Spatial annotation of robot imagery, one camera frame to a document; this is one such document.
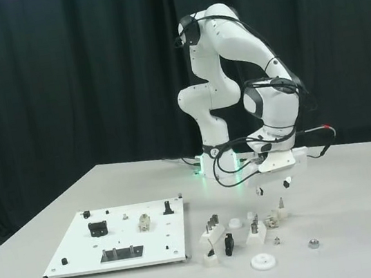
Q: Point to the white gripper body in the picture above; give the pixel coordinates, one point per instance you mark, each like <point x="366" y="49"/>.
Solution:
<point x="271" y="176"/>

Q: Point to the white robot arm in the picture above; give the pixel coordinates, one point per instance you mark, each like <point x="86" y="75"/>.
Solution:
<point x="244" y="42"/>

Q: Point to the pale Ethernet plug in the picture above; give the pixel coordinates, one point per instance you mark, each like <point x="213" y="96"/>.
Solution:
<point x="271" y="221"/>

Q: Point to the metal USB plug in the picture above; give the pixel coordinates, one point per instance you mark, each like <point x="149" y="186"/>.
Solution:
<point x="281" y="202"/>

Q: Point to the white small gear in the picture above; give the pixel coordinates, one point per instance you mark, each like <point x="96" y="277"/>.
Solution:
<point x="250" y="214"/>

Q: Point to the white USB plug holder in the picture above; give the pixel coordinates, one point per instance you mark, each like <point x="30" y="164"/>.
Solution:
<point x="282" y="213"/>

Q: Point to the metal square peg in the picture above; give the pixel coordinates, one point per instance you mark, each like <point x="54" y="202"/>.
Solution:
<point x="252" y="228"/>
<point x="255" y="221"/>

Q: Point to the white medium gear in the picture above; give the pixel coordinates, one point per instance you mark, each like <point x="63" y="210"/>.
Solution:
<point x="234" y="223"/>

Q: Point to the white holder for square pegs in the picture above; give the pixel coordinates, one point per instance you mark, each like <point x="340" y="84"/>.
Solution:
<point x="256" y="236"/>

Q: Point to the black D-SUB plug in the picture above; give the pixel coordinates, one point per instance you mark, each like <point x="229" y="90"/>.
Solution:
<point x="229" y="244"/>

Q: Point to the white holder for round pegs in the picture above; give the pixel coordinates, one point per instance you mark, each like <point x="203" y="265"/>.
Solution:
<point x="214" y="235"/>

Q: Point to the round metal BNC plug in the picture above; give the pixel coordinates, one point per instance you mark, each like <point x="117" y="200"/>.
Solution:
<point x="313" y="243"/>

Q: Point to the thin metal round peg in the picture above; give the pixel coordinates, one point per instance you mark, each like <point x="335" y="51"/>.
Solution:
<point x="206" y="229"/>

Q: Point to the white large gear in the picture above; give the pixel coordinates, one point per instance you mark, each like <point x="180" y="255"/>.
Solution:
<point x="263" y="261"/>

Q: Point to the small white plug holder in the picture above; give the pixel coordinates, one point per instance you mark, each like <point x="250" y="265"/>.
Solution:
<point x="211" y="260"/>

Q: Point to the white task board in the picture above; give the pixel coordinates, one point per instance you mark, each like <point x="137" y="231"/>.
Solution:
<point x="83" y="252"/>

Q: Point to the black curtain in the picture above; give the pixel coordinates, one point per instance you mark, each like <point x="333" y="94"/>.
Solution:
<point x="60" y="94"/>

